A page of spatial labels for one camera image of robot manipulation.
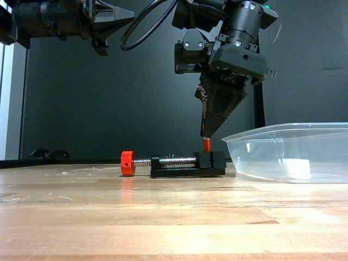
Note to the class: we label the black metal frame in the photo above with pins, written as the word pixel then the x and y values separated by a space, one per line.
pixel 259 108

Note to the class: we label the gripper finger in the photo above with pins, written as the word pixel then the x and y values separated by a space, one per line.
pixel 108 28
pixel 223 103
pixel 119 12
pixel 203 122

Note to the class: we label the black clamp with red knob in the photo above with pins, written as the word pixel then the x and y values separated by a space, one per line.
pixel 187 172

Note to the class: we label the clear plastic tub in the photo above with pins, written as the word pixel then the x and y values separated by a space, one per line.
pixel 258 152

